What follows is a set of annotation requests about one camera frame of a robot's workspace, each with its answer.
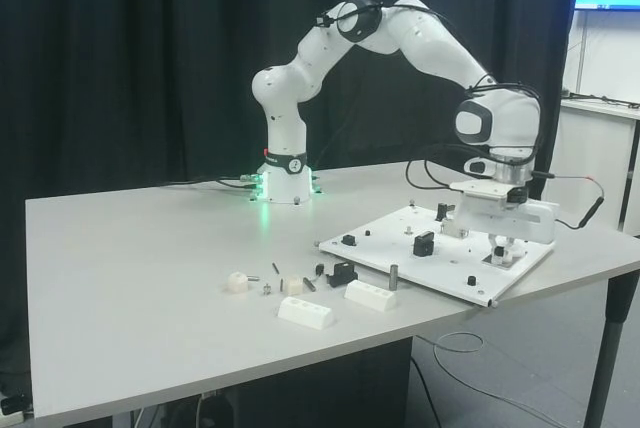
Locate white peg holder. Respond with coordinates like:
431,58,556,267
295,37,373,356
278,296,338,332
344,281,399,312

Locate grey table leg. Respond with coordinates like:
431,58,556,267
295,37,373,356
583,275,638,428

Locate black D-SUB plug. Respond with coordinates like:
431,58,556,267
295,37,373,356
326,261,359,289

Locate black base cables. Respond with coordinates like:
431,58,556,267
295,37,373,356
167,174,262,191

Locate grey floor cable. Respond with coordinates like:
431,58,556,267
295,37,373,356
431,331,592,428

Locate white cabinet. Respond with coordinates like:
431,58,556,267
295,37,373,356
558,95,640,238

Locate thin black rod on wire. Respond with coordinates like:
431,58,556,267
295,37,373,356
530,170,607,230

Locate black box under table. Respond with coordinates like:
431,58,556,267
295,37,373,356
218,336,417,428

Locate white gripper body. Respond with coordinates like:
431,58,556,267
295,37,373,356
452,192,559,245

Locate white task board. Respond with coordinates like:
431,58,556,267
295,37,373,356
317,205,557,308

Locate black curtain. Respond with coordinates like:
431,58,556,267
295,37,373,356
0,0,577,392

